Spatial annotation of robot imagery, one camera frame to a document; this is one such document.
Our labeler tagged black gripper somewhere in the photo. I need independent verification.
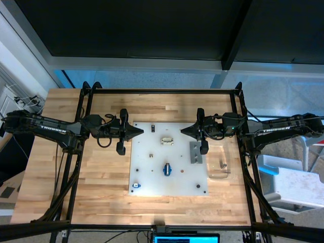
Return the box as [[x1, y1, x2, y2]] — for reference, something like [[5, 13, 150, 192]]
[[111, 108, 144, 155], [180, 108, 223, 155]]

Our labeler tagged white taskboard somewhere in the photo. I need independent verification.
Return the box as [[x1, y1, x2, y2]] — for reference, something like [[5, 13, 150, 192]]
[[129, 121, 210, 197]]

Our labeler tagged grey block with holes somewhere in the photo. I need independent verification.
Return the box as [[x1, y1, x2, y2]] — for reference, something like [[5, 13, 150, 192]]
[[189, 141, 203, 165]]

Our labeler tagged clear plastic tub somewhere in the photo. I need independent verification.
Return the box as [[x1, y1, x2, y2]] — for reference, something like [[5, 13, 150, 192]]
[[206, 144, 232, 180]]

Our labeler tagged laptop screen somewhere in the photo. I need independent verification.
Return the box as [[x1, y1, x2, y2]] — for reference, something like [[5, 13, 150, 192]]
[[151, 232, 220, 243]]

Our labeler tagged grey metal stand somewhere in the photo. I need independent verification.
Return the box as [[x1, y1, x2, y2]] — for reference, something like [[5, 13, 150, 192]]
[[302, 135, 324, 174]]

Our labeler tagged white plastic step stool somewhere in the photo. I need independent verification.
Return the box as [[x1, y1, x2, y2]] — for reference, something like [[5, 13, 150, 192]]
[[257, 154, 324, 216]]

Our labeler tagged cardboard box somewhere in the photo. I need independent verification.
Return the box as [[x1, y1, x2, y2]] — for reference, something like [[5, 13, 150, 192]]
[[0, 169, 26, 203]]

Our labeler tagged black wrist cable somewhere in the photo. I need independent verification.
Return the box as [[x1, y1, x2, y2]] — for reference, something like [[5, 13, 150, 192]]
[[204, 113, 226, 127]]

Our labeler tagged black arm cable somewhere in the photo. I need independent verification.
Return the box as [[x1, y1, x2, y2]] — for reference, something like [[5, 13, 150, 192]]
[[97, 113, 117, 148]]

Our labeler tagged blue clamp mount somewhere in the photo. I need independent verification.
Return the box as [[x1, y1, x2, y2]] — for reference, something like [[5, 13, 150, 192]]
[[161, 163, 174, 177]]

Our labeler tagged black metal frame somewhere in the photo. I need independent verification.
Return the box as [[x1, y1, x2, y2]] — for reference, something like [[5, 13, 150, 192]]
[[0, 80, 324, 243]]

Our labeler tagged black and white cable bundle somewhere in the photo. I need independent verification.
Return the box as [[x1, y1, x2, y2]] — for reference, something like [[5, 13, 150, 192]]
[[12, 94, 45, 108]]

